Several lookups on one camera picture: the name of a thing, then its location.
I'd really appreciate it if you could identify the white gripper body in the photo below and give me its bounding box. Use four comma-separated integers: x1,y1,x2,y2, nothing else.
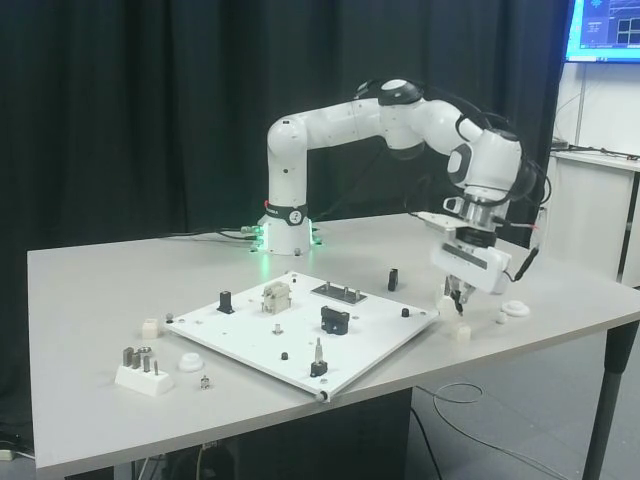
431,241,513,297

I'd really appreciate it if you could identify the white cabinet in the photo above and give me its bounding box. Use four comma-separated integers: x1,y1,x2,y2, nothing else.
528,147,640,290

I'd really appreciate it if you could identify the white large gear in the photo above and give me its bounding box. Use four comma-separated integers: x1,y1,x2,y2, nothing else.
501,298,531,320

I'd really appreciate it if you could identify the thin black rod on wire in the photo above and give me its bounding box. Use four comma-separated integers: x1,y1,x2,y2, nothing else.
513,219,546,282

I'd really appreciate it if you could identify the white peg holder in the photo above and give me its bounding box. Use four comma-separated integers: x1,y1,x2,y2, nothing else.
114,363,175,399

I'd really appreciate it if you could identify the black box under table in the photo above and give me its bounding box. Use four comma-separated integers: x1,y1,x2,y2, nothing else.
113,387,414,480

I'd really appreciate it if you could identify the dark table leg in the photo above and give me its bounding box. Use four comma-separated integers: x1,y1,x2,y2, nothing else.
581,318,629,480

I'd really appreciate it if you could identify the tall white plug holder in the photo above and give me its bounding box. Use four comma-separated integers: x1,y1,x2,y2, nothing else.
435,280,454,314

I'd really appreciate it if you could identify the blue screen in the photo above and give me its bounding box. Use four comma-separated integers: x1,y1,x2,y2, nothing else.
563,0,640,66

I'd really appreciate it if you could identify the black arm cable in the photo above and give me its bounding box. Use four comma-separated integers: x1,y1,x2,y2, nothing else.
353,77,551,236

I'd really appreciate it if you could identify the black floor cable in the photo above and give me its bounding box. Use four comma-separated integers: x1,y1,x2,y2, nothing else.
409,407,454,480

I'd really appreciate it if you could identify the black curtain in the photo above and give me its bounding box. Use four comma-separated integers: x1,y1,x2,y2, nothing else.
0,0,576,454

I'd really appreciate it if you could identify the black base cable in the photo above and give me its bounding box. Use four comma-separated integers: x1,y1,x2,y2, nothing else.
214,225,264,247

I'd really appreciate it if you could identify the white medium gear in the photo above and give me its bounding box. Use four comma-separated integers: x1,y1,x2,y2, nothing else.
177,351,204,374

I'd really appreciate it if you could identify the grey floor cable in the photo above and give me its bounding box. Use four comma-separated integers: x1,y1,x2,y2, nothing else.
431,381,599,480

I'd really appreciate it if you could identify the white task board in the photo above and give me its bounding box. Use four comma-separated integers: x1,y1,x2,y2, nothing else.
163,269,441,403

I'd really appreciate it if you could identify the flat white mounting plate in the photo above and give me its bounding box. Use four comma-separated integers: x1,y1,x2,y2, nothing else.
416,210,467,234

